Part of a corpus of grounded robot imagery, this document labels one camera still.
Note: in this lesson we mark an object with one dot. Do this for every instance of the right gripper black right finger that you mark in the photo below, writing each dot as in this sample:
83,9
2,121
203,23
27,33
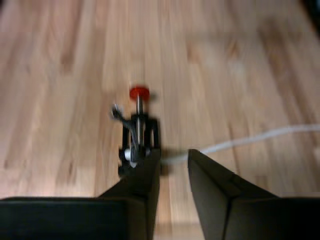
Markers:
250,220

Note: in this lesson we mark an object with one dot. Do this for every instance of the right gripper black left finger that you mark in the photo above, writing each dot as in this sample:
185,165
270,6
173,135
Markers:
100,220

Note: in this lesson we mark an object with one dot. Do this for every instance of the black power plug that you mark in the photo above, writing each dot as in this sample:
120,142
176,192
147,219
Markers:
140,155

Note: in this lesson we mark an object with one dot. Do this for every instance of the white receptacle socket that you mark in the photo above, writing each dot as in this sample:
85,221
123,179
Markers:
127,155

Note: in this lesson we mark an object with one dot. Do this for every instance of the black clamp with red knob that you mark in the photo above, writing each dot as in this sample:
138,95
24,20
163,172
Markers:
155,130

